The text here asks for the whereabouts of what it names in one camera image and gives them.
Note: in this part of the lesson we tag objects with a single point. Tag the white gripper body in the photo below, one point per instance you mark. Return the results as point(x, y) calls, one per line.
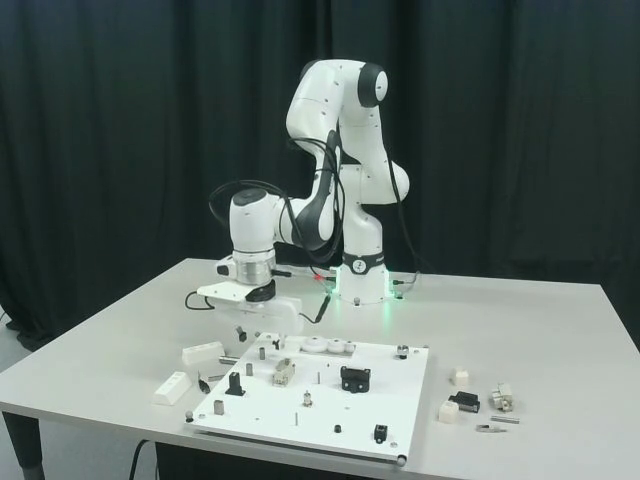
point(280, 315)

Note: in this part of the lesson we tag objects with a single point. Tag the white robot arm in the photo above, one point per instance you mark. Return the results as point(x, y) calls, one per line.
point(360, 235)

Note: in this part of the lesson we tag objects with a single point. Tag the small metal square peg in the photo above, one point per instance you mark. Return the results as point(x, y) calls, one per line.
point(248, 373)

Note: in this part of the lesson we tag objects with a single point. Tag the dark metal round peg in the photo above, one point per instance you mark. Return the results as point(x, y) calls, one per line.
point(228, 358)

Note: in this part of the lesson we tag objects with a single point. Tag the white peg holder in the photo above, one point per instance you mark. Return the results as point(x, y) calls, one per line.
point(172, 389)
point(202, 352)

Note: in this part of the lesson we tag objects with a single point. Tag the large metal square peg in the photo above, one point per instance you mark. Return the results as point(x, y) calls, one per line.
point(219, 408)

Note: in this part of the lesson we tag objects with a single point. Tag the white large gear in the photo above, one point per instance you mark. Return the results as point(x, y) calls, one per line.
point(313, 345)

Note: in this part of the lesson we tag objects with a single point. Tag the white medium gear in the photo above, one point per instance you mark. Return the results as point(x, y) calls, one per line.
point(334, 347)

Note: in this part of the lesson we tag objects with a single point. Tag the metal BNC plug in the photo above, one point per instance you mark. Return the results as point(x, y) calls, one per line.
point(306, 400)

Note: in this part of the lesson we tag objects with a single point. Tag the white small gear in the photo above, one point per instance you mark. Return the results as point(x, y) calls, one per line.
point(348, 345)

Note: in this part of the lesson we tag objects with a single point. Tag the white task board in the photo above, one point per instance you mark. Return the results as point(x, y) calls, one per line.
point(320, 410)

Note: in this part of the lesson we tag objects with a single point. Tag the metal bolt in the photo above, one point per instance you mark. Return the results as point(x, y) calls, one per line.
point(401, 352)

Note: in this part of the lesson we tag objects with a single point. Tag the black box cabinet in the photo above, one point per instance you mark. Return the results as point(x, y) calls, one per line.
point(275, 465)

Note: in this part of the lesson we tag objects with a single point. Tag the small white plug holder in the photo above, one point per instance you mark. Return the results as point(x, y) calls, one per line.
point(460, 376)
point(448, 412)

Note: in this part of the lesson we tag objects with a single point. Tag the black D-SUB plug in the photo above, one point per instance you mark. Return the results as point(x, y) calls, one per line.
point(466, 402)

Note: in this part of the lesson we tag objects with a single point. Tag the grey metal waterproof plug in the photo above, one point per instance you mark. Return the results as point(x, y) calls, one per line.
point(502, 395)

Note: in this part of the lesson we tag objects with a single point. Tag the black curtain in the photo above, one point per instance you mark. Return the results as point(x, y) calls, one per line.
point(100, 125)

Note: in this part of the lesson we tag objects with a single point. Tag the black table leg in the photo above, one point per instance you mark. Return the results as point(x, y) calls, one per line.
point(22, 445)

